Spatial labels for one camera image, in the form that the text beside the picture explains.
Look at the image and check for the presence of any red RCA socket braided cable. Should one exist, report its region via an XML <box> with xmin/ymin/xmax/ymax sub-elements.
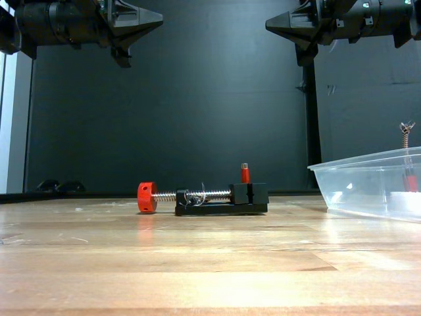
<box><xmin>182</xmin><ymin>162</ymin><xmax>252</xmax><ymax>209</ymax></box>

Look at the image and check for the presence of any white foam pad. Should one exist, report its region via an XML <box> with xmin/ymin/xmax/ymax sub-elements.
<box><xmin>389</xmin><ymin>190</ymin><xmax>421</xmax><ymax>215</ymax></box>

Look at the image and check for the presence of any red RCA plug frayed cable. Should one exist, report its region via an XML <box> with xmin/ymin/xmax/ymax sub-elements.
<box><xmin>399</xmin><ymin>120</ymin><xmax>419</xmax><ymax>193</ymax></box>

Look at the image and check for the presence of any black vertical post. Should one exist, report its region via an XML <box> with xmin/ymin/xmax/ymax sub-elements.
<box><xmin>297</xmin><ymin>64</ymin><xmax>322</xmax><ymax>192</ymax></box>

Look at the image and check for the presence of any black vise with red knob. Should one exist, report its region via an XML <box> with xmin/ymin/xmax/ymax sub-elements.
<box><xmin>136</xmin><ymin>181</ymin><xmax>270</xmax><ymax>217</ymax></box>

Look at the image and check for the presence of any clear plastic tub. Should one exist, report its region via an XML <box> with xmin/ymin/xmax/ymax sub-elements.
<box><xmin>307</xmin><ymin>146</ymin><xmax>421</xmax><ymax>225</ymax></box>

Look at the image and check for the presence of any black corner bracket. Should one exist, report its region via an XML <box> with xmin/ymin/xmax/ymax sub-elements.
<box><xmin>36</xmin><ymin>179</ymin><xmax>62</xmax><ymax>194</ymax></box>
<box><xmin>56</xmin><ymin>180</ymin><xmax>87</xmax><ymax>194</ymax></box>

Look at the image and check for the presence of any black frame rail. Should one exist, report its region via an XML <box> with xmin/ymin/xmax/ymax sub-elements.
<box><xmin>0</xmin><ymin>189</ymin><xmax>328</xmax><ymax>204</ymax></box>

